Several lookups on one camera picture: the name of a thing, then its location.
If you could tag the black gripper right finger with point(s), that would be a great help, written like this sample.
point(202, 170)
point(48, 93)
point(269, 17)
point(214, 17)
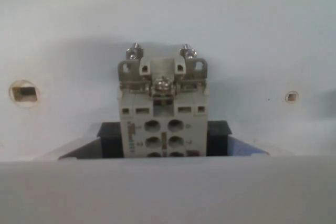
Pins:
point(219, 140)

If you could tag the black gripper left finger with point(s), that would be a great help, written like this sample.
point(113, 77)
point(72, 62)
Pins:
point(110, 142)

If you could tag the grey waterproof plug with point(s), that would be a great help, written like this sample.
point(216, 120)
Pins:
point(162, 119)

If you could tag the white task board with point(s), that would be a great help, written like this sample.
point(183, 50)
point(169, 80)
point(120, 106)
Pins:
point(52, 51)

